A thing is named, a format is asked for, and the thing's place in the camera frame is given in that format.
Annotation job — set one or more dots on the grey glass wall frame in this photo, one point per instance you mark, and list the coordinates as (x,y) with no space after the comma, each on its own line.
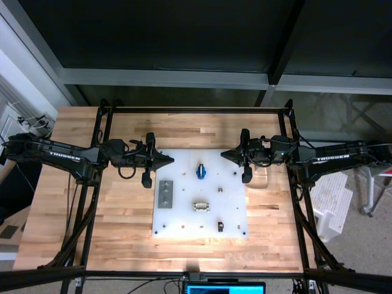
(153,76)

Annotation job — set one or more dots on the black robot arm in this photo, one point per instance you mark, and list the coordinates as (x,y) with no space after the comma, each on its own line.
(333,156)
(36,147)

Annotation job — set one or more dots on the laptop screen with blue edge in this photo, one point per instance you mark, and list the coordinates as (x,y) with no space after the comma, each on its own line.
(223,289)

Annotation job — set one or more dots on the silver metal stand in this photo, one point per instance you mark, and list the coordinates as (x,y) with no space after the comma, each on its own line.
(370,196)

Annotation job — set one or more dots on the cardboard box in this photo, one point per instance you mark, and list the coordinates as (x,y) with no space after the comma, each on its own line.
(12,220)

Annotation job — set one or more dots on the black plastic clamp block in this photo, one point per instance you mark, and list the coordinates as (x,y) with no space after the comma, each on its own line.
(220,226)

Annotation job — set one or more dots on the clear plastic tub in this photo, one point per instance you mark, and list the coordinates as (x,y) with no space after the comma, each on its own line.
(258,179)

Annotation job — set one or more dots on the white plastic step stool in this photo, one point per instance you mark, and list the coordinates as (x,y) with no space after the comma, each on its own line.
(330,199)

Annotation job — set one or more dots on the white task board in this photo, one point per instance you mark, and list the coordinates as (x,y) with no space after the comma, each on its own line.
(183,214)

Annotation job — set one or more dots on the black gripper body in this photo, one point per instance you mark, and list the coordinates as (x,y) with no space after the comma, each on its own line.
(257,154)
(139,157)

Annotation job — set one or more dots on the beige multi-pin connector housing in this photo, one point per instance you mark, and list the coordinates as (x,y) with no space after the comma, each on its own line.
(201,206)

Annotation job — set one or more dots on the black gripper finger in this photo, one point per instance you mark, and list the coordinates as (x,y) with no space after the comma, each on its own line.
(162,156)
(162,163)
(236,160)
(235,152)

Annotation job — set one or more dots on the grey metal plate with posts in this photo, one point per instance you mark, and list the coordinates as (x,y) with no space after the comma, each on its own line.
(160,196)

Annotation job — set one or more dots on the black aluminium table frame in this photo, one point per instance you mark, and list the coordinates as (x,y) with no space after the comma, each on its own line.
(245,272)

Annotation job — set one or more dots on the black wall post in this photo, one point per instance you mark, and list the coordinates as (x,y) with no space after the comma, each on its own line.
(284,46)

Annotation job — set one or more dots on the blue connector with silver insert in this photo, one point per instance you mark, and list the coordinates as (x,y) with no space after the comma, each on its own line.
(200,176)

